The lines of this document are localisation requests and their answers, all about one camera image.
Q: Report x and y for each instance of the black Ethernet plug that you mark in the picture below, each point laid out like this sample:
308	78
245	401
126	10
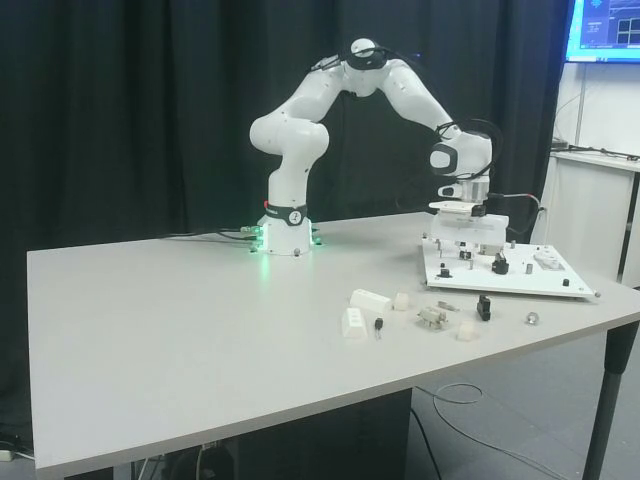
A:
485	307

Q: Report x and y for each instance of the round metal plug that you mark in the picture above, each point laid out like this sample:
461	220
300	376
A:
533	318

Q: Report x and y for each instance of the black D-SUB plug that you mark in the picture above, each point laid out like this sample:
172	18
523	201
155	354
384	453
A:
500	265

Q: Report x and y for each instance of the black curtain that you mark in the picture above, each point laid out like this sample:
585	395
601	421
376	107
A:
100	100

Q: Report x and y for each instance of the white cabinet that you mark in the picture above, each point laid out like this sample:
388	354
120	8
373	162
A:
590	210

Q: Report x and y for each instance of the blue screen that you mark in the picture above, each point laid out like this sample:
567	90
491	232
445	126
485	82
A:
605	30

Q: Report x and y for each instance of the black USB plug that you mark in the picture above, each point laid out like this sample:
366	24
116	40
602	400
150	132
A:
380	325

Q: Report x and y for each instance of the small white holder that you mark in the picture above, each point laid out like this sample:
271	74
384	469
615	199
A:
402	301
467	332

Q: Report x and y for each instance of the long white peg holder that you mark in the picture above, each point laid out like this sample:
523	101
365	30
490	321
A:
370	300
354	326

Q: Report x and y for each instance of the white power strip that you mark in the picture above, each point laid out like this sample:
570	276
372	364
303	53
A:
7	454

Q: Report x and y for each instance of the dark table leg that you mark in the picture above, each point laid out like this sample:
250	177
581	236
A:
607	400

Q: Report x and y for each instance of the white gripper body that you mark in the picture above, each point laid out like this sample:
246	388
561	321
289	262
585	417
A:
470	230

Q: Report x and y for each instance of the beige metal connector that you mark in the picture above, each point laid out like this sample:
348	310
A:
431	320

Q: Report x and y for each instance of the metal bolt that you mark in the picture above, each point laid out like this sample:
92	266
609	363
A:
446	305

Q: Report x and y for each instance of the white task board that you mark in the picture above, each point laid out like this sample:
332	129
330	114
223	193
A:
500	287

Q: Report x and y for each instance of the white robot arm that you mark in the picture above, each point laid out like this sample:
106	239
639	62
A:
295	135

